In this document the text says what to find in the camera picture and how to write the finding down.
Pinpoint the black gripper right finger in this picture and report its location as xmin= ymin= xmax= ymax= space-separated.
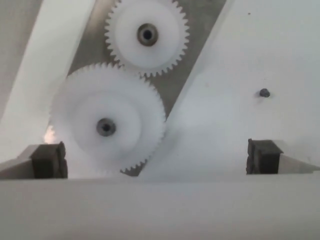
xmin=245 ymin=138 xmax=320 ymax=176

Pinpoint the white task board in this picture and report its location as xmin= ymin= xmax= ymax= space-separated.
xmin=0 ymin=0 xmax=320 ymax=181

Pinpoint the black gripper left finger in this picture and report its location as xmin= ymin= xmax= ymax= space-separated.
xmin=0 ymin=141 xmax=69 ymax=181

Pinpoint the white medium gear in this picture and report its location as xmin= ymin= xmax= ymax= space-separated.
xmin=103 ymin=0 xmax=190 ymax=79

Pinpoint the white large gear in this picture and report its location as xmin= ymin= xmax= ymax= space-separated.
xmin=49 ymin=61 xmax=167 ymax=177

